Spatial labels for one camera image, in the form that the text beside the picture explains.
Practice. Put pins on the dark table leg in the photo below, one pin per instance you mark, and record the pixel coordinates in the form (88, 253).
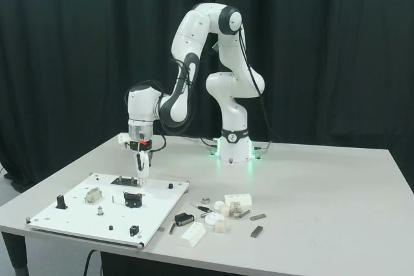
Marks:
(14, 251)

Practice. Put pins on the dark metal peg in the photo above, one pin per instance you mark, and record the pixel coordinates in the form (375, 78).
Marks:
(257, 230)

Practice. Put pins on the white wedge-shaped holder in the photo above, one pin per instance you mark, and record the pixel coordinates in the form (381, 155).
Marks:
(193, 233)

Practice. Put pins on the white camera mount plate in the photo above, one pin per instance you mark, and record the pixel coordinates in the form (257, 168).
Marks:
(123, 138)

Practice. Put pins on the white medium gear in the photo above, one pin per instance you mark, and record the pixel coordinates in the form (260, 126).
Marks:
(219, 205)

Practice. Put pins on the black cabinet under table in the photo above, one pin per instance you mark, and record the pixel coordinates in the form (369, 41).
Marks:
(129, 264)

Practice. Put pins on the metal square peg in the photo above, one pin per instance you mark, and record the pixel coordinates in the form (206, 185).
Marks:
(257, 215)

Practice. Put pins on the white large gear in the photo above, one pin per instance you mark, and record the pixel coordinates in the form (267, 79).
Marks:
(211, 219)

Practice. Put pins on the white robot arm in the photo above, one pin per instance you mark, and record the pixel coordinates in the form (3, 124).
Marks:
(191, 37)

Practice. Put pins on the long white peg holder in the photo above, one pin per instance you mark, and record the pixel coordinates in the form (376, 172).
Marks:
(237, 198)

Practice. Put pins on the metal bolt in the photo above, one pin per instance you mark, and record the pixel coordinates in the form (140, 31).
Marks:
(204, 199)

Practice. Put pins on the white task board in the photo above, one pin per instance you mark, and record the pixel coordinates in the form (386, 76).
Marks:
(106, 214)

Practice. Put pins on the thin black bar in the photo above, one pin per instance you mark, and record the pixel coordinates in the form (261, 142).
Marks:
(172, 228)

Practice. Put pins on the black curtain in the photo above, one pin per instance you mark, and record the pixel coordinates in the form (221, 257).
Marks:
(81, 46)

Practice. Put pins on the black D-SUB plug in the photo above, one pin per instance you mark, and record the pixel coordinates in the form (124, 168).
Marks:
(183, 219)

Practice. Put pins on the white cube holder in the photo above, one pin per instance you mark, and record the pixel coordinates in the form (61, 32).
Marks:
(220, 226)

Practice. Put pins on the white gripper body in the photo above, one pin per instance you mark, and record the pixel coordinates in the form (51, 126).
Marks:
(146, 163)

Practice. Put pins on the metal round peg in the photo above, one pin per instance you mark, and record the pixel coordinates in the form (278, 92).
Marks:
(204, 214)

